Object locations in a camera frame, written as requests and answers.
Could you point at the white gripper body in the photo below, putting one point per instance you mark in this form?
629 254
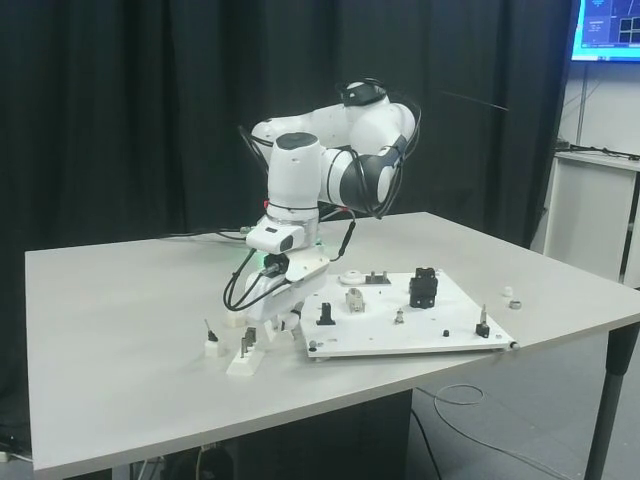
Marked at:
270 296

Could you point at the white medium gear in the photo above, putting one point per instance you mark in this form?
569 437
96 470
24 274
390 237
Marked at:
295 315

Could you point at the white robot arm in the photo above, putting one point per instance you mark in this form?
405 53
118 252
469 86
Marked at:
295 170

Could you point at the white large gear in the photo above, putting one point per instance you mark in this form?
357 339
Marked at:
352 278

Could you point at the white small gear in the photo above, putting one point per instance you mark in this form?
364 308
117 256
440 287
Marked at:
507 290

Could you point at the metal peg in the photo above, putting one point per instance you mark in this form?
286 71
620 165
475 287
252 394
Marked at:
242 347
251 337

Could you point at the small black plug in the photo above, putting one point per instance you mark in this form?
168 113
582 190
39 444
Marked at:
324 316

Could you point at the long white peg holder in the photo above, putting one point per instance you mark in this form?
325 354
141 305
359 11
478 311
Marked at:
245 366

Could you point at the flat white mounting plate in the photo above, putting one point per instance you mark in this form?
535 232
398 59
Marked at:
307 265

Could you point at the small white plug holder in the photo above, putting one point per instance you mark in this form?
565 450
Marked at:
212 348

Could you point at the metal BNC plug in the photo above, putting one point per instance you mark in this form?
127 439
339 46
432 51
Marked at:
398 318

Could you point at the black box under table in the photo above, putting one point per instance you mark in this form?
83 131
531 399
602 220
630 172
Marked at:
300 440

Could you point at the white task board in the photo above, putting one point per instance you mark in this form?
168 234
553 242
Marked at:
400 342

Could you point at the black D-SUB plug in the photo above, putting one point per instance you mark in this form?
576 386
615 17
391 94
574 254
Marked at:
424 290

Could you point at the metal pin black base plug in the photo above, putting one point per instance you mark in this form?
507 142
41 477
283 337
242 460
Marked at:
482 327

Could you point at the metal hex nut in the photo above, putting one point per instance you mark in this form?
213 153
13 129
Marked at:
513 303

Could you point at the black curtain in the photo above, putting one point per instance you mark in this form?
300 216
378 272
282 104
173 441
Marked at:
150 100

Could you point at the white cabinet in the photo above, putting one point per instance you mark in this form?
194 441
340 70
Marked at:
590 220

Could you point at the dark table leg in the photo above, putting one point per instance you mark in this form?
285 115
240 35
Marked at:
607 400

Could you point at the blue screen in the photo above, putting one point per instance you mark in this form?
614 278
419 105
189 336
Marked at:
607 30

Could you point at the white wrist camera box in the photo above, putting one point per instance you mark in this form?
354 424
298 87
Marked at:
272 237

